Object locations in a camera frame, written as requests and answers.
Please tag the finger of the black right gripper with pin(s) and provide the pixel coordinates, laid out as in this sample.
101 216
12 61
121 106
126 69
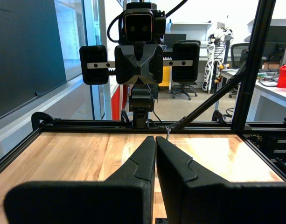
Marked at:
153 65
125 65

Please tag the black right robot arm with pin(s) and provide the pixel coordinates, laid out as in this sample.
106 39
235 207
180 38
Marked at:
141 102

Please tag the white desk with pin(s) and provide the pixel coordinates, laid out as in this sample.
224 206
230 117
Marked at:
268 93

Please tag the black mesh office chair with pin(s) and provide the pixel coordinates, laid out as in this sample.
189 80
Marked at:
238 50

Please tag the white lattice robot structure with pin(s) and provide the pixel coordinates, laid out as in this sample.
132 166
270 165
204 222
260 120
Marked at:
209 60

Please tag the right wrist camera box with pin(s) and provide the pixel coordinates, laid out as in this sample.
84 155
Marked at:
138 25

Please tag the red panel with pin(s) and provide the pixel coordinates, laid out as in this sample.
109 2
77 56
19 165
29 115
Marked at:
116 102

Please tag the black aluminium table frame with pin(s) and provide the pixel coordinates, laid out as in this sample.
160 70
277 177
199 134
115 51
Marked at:
250 74

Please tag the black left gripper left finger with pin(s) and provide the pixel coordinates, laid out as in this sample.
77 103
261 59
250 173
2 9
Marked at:
86 203

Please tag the large dark monitor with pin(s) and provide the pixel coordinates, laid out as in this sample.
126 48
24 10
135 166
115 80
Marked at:
275 39

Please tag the black control box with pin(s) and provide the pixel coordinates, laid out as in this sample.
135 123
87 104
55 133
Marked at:
273 144

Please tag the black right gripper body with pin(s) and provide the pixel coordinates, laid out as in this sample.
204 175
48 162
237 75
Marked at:
93 65

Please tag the black curved frame bracket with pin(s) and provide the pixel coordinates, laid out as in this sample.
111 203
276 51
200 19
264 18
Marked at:
217 114
35 116

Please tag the red plastic cup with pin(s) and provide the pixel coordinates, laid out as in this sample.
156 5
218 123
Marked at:
284 77

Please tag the small dark monitor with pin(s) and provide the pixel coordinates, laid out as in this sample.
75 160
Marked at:
175 38

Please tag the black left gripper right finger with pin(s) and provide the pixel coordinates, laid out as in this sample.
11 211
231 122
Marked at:
215 203

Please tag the yellow cabinet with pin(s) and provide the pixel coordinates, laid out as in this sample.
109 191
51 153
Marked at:
166 77

